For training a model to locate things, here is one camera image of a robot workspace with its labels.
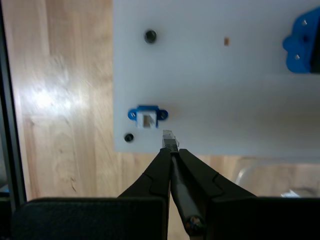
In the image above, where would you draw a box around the white taskboard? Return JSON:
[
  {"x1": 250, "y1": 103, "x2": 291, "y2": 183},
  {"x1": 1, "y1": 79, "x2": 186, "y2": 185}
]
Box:
[{"x1": 112, "y1": 0, "x2": 320, "y2": 157}]

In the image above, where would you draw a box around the black aluminium frame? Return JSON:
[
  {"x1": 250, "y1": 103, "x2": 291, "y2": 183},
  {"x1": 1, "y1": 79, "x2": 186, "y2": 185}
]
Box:
[{"x1": 0, "y1": 0, "x2": 28, "y2": 213}]

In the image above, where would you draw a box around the blue connector mount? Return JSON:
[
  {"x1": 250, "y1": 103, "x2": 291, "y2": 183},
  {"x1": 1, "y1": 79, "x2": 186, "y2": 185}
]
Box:
[{"x1": 282, "y1": 6, "x2": 320, "y2": 74}]

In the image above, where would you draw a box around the clear plastic tub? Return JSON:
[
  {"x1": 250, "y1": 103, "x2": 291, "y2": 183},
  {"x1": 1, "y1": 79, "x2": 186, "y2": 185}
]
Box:
[{"x1": 234, "y1": 159, "x2": 320, "y2": 201}]

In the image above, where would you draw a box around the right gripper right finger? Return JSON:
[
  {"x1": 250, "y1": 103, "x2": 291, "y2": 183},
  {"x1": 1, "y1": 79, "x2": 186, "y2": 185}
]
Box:
[{"x1": 178, "y1": 148, "x2": 320, "y2": 240}]

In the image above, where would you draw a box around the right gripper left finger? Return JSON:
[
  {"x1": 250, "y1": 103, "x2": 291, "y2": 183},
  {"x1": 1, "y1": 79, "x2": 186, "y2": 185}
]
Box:
[{"x1": 11, "y1": 148, "x2": 174, "y2": 240}]

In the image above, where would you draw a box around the RJ45 plug with black cable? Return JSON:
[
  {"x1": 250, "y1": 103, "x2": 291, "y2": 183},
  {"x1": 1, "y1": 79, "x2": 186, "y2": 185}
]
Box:
[{"x1": 161, "y1": 129, "x2": 207, "y2": 236}]

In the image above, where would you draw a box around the small white connector part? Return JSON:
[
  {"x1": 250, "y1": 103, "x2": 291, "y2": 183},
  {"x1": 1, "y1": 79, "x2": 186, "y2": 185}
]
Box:
[{"x1": 280, "y1": 189, "x2": 303, "y2": 199}]

